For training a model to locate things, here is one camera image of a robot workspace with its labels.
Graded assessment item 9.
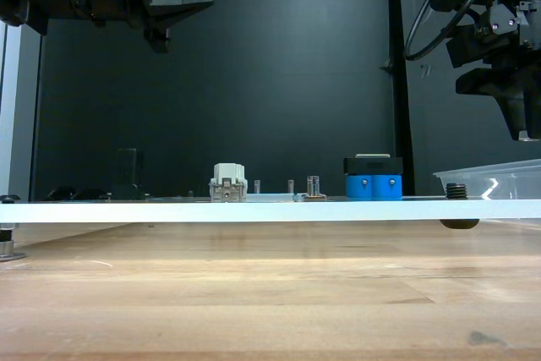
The silver board standoff foot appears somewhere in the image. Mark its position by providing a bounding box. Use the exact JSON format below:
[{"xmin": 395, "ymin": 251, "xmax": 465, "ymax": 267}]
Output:
[{"xmin": 0, "ymin": 222, "xmax": 27, "ymax": 262}]

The grey connector housing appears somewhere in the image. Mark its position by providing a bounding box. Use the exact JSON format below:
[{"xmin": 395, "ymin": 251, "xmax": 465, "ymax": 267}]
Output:
[{"xmin": 208, "ymin": 161, "xmax": 249, "ymax": 204}]

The black aluminium frame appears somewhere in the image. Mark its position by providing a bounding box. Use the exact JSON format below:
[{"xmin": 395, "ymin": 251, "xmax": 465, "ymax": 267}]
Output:
[{"xmin": 379, "ymin": 0, "xmax": 418, "ymax": 200}]

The small metal socket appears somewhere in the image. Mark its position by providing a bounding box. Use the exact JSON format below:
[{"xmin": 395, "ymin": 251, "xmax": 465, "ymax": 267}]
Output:
[{"xmin": 303, "ymin": 173, "xmax": 329, "ymax": 203}]

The black M12 bolt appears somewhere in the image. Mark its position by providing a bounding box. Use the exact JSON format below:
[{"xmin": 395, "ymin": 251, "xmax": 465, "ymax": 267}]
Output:
[{"xmin": 439, "ymin": 183, "xmax": 483, "ymax": 232}]

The white board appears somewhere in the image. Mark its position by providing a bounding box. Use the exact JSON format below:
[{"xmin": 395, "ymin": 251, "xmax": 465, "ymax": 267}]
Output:
[{"xmin": 0, "ymin": 198, "xmax": 541, "ymax": 224}]

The blue black connector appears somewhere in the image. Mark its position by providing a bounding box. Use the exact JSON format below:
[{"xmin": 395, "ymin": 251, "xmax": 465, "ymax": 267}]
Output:
[{"xmin": 342, "ymin": 152, "xmax": 405, "ymax": 201}]

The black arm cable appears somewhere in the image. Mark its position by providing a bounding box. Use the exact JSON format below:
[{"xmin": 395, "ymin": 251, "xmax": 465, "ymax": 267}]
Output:
[{"xmin": 403, "ymin": 0, "xmax": 491, "ymax": 62}]

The clear acrylic pin block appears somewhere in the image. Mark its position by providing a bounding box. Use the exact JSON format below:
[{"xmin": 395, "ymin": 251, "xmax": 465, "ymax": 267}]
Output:
[{"xmin": 247, "ymin": 178, "xmax": 299, "ymax": 204}]

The clear plastic tub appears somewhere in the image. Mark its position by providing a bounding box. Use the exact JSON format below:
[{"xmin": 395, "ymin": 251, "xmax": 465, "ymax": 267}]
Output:
[{"xmin": 433, "ymin": 158, "xmax": 541, "ymax": 222}]

